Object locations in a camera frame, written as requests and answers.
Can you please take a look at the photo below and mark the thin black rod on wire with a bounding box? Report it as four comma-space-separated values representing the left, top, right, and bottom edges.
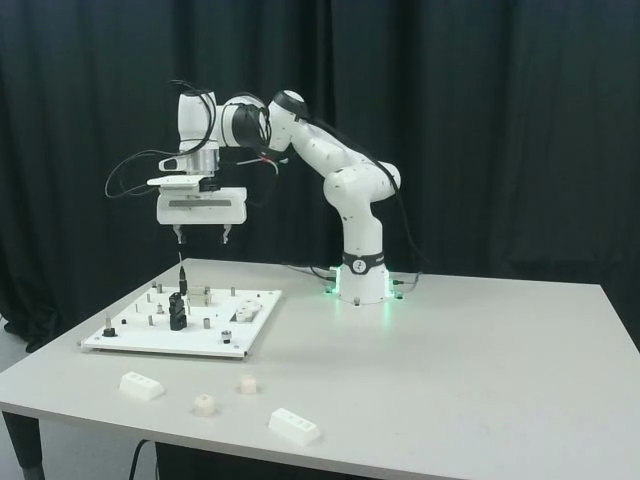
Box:
176, 243, 189, 297

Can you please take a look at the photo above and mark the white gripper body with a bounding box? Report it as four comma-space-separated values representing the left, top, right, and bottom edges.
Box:
156, 187, 249, 226

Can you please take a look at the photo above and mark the white task board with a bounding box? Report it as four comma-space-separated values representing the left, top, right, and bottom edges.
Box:
79, 285, 285, 361

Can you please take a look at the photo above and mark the black table leg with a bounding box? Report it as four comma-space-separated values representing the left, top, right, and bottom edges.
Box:
1, 411, 42, 480

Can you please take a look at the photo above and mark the black curtain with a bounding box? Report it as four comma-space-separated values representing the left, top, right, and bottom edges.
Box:
0, 0, 640, 354

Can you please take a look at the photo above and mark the black base cable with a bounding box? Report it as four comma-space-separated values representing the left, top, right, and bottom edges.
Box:
283, 263, 342, 282

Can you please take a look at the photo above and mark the black looped wrist cable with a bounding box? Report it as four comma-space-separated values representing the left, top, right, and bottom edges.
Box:
104, 148, 182, 200

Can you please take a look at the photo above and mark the black cable under table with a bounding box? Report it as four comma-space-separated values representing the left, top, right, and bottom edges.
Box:
130, 438, 152, 480

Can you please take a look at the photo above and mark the white long holder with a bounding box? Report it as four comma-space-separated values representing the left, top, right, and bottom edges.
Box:
267, 407, 323, 446
118, 371, 166, 402

